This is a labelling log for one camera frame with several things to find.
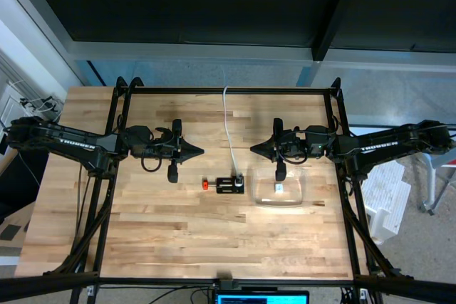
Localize white foam packaging block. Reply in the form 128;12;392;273
360;159;413;246

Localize black and white cable bundle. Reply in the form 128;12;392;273
19;95;63;115

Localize black table-level camera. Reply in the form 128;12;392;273
216;271;239;290

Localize black room pillar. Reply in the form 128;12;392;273
312;0;357;62

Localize black clamp with red knob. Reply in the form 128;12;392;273
201;174;247;195

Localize laptop screen with blue edge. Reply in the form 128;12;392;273
212;289;310;304

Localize black metal frame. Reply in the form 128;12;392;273
0;75;456;304

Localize black box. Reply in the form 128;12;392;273
0;149;49;219

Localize clear plastic container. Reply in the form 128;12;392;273
251;165;309;209

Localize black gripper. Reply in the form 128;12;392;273
151;119;205;184
250;118;307;182

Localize grey metal stand legs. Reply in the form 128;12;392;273
417;150;456;216

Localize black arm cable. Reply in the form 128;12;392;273
140;154;162;174
278;127;309;164

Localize white socket with white cord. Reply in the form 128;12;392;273
222;85;244;181

